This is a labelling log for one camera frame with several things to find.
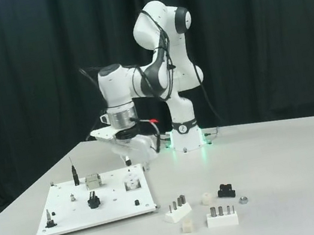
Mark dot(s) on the flat white wrist plate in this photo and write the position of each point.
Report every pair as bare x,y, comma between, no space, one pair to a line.
102,134

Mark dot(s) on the black waterproof plug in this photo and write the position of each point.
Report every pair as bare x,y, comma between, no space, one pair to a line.
93,201

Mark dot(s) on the white round peg holder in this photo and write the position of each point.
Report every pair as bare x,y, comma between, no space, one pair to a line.
222,220

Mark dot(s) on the large metal square peg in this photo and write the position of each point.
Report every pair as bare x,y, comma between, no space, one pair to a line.
184,200

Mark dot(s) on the metal BNC plug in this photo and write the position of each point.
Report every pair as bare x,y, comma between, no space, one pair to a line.
72,197

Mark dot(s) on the medium metal square peg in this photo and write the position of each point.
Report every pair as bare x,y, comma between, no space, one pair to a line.
179,202

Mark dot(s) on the thin metal round peg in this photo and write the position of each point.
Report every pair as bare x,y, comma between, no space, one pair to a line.
233,210

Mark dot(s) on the metal bolt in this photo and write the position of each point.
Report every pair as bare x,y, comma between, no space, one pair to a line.
49,217

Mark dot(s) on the large metal round peg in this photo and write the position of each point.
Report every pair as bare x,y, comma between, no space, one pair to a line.
214,211

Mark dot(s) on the black curtain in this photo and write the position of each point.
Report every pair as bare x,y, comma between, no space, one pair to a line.
30,70

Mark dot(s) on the white task board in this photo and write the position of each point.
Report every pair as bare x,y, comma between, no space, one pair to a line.
106,208

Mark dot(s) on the medium metal round peg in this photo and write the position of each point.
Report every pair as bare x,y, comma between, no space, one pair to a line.
221,210

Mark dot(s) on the black D-SUB plug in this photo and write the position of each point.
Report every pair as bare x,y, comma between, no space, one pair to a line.
226,192

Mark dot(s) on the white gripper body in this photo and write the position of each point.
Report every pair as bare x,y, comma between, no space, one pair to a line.
138,146

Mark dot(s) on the metal nut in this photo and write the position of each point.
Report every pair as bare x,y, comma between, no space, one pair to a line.
244,199

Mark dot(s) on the small metal square peg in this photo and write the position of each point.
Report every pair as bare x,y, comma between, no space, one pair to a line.
175,205

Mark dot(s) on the white square peg holder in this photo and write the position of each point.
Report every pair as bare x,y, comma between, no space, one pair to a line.
178,214

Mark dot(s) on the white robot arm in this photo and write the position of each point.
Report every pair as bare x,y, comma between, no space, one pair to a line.
173,69

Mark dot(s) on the small metal round peg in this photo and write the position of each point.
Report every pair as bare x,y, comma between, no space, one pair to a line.
229,210

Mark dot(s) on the thin metal square peg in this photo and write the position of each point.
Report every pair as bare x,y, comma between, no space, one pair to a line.
171,208

